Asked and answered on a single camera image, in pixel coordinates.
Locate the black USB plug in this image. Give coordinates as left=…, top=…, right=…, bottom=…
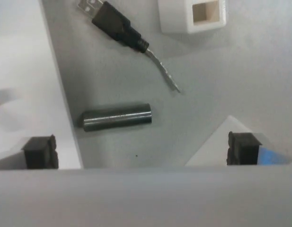
left=76, top=0, right=185, bottom=96

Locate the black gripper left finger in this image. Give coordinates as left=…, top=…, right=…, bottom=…
left=0, top=134, right=59, bottom=170

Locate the metal round peg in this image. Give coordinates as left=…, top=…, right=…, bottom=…
left=77, top=102, right=153, bottom=132

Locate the white task board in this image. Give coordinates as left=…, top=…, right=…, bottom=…
left=0, top=0, right=84, bottom=170

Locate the white square-hole peg holder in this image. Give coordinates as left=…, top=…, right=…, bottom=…
left=157, top=0, right=229, bottom=34

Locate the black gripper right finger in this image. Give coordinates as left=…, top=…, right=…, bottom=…
left=226, top=131, right=292, bottom=166

